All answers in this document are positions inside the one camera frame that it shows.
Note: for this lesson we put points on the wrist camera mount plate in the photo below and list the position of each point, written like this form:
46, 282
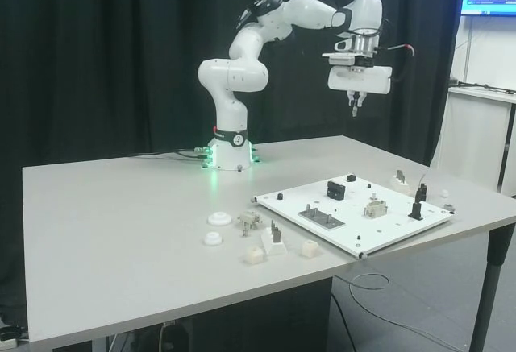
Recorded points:
338, 57

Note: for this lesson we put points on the small Ethernet plug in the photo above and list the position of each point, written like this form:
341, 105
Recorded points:
355, 111

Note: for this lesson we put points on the metal peg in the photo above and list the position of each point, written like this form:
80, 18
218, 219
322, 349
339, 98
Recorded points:
400, 175
273, 229
279, 234

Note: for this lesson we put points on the dark table leg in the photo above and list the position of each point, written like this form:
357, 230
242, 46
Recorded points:
489, 279

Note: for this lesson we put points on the black D-SUB plug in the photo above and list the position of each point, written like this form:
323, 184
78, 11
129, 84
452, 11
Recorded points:
336, 190

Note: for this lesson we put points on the white small gear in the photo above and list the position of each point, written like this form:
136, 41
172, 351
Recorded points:
444, 193

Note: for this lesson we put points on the white medium gear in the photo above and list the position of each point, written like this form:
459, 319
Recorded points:
212, 238

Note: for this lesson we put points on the black USB plug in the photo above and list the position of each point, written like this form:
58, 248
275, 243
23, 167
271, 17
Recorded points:
421, 193

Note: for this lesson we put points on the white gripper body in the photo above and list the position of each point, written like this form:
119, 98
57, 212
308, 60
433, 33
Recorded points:
363, 80

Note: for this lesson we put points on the white task board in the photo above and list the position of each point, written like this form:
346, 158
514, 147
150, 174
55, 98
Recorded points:
350, 223

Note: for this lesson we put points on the small white holder block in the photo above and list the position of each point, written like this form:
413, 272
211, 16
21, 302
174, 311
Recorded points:
253, 256
310, 249

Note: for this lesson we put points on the black curtain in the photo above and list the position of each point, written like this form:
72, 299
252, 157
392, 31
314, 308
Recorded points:
101, 66

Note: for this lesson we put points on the white power strip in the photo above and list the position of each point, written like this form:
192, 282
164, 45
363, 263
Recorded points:
8, 342

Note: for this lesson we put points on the grey waterproof plug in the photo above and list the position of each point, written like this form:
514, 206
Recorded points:
248, 220

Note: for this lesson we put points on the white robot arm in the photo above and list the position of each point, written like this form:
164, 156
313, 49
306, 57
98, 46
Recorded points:
235, 74

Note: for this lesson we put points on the white peg holder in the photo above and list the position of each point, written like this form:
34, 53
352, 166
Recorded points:
400, 183
274, 247

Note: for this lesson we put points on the white cabinet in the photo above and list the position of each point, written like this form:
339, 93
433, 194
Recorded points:
475, 138

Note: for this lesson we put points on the white large gear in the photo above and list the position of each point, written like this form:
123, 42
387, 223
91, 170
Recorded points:
219, 219

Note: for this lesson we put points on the metal BNC plug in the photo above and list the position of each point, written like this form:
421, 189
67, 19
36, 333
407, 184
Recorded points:
449, 207

